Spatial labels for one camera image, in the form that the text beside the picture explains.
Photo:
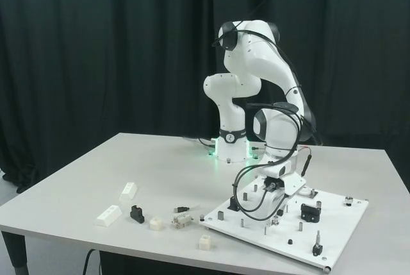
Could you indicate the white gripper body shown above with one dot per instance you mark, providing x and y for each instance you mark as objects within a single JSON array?
[{"x": 270, "y": 203}]

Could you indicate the metal BNC plug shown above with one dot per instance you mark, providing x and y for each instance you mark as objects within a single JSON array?
[{"x": 275, "y": 222}]

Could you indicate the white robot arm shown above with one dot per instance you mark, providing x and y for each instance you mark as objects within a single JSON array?
[{"x": 253, "y": 57}]

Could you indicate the white large gear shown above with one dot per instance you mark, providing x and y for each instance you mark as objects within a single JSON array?
[{"x": 307, "y": 191}]

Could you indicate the black Ethernet plug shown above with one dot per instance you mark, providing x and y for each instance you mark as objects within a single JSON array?
[{"x": 231, "y": 204}]

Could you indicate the black socket block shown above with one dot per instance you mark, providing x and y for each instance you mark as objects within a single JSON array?
[{"x": 310, "y": 213}]

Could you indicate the white task board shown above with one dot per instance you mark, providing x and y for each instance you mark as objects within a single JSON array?
[{"x": 282, "y": 243}]

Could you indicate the metal square peg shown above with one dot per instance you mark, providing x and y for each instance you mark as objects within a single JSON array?
[{"x": 220, "y": 216}]

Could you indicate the small metal round cap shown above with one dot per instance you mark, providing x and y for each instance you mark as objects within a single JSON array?
[{"x": 202, "y": 217}]

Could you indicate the small white cube holder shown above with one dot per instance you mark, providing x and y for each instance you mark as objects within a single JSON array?
[
  {"x": 156, "y": 223},
  {"x": 205, "y": 242}
]

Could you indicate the metal round connector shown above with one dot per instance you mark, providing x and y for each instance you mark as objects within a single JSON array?
[{"x": 348, "y": 201}]

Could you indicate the black USB plug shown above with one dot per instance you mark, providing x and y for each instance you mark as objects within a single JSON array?
[{"x": 181, "y": 209}]

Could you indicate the metal waterproof plug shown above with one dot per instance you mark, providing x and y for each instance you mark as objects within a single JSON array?
[{"x": 180, "y": 221}]

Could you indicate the black D-SUB plug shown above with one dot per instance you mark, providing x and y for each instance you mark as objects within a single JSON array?
[{"x": 136, "y": 213}]

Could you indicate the white holder with holes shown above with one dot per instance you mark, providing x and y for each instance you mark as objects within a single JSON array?
[
  {"x": 128, "y": 191},
  {"x": 108, "y": 215}
]

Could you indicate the black curtain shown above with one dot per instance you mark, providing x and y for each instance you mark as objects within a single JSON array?
[{"x": 96, "y": 47}]

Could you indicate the dark grey table leg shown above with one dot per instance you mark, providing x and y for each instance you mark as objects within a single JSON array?
[{"x": 14, "y": 252}]

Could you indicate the metal bolt in black mount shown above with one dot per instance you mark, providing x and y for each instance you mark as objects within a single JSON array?
[{"x": 317, "y": 244}]

